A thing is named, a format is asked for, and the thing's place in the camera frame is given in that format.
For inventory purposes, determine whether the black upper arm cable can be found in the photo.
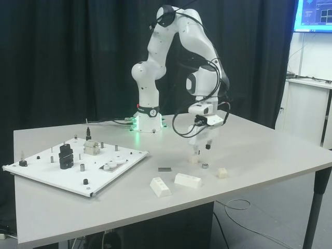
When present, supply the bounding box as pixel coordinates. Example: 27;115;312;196
148;4;209;31

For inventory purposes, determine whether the dark table leg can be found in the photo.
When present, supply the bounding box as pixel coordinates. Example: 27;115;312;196
302;165;329;249

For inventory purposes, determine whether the thin black rod red tag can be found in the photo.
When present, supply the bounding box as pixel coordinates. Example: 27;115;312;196
222;101;231;122

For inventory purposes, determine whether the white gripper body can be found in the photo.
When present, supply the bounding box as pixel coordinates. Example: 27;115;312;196
187;124;222;148

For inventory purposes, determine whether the black floor cable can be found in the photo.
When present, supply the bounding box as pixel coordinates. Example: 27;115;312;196
212;211;227;249

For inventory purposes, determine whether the black forearm cable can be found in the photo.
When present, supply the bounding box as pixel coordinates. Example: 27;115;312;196
171;58;232;139

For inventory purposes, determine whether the white task board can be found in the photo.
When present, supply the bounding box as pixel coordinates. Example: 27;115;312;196
1;133;150;198

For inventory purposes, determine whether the long white holder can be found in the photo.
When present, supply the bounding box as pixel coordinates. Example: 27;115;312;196
149;176;171;198
174;173;204;189

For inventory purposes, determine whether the blue screen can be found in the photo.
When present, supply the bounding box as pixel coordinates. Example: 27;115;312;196
294;0;332;34

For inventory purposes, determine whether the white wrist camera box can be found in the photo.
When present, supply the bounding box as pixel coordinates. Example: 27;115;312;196
187;104;212;115

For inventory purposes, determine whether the grey floor cable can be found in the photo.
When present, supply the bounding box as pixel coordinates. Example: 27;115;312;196
224;198;308;249

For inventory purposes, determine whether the small grey plug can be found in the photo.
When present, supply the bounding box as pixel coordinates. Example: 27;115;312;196
18;149;28;168

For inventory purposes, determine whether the black base cable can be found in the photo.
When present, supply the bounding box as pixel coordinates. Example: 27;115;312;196
91;118;139;128

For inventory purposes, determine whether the black D-SUB plug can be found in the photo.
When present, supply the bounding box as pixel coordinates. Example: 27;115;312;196
59;143;75;171

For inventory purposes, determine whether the black curtain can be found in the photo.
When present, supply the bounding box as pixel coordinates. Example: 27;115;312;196
0;0;299;234

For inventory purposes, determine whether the white cabinet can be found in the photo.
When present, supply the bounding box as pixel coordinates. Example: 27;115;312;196
274;76;332;150

